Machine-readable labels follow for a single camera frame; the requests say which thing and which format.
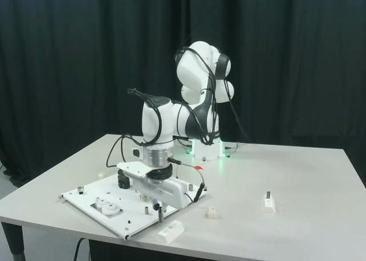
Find white large gear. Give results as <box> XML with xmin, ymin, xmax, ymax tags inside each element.
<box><xmin>102</xmin><ymin>204</ymin><xmax>120</xmax><ymax>217</ymax></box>

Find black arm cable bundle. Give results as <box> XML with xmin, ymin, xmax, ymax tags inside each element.
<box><xmin>127</xmin><ymin>45</ymin><xmax>250</xmax><ymax>146</ymax></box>

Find black curtains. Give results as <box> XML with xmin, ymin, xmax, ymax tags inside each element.
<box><xmin>0</xmin><ymin>0</ymin><xmax>366</xmax><ymax>187</ymax></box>

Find white sloped peg holder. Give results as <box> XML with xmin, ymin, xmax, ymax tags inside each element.
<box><xmin>261</xmin><ymin>196</ymin><xmax>277</xmax><ymax>215</ymax></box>

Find black panel under table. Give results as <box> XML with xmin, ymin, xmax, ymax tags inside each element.
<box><xmin>87</xmin><ymin>239</ymin><xmax>201</xmax><ymax>261</ymax></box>

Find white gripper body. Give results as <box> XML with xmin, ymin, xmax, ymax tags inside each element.
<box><xmin>133</xmin><ymin>177</ymin><xmax>190</xmax><ymax>209</ymax></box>

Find white holder with three holes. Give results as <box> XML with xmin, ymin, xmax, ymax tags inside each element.
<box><xmin>156</xmin><ymin>220</ymin><xmax>185</xmax><ymax>241</ymax></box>

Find silver wrist ring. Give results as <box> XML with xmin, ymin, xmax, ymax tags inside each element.
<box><xmin>142</xmin><ymin>145</ymin><xmax>174</xmax><ymax>169</ymax></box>

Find dark table leg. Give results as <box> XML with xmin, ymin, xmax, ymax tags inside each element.
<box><xmin>1</xmin><ymin>222</ymin><xmax>23</xmax><ymax>261</ymax></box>

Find black cable under table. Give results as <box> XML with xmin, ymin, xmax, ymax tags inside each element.
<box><xmin>74</xmin><ymin>238</ymin><xmax>88</xmax><ymax>261</ymax></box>

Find black base cable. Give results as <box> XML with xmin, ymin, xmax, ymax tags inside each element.
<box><xmin>174</xmin><ymin>137</ymin><xmax>193</xmax><ymax>148</ymax></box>

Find flat white mounting plate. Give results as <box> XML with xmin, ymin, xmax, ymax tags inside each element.
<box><xmin>116</xmin><ymin>161</ymin><xmax>155</xmax><ymax>179</ymax></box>

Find black D-SUB plug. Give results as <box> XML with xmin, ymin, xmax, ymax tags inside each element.
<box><xmin>117</xmin><ymin>171</ymin><xmax>132</xmax><ymax>189</ymax></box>

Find white task board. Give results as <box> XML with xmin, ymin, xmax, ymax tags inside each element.
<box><xmin>58</xmin><ymin>171</ymin><xmax>209</xmax><ymax>240</ymax></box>

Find thin grey base cable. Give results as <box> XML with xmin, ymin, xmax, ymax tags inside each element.
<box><xmin>224</xmin><ymin>142</ymin><xmax>241</xmax><ymax>159</ymax></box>

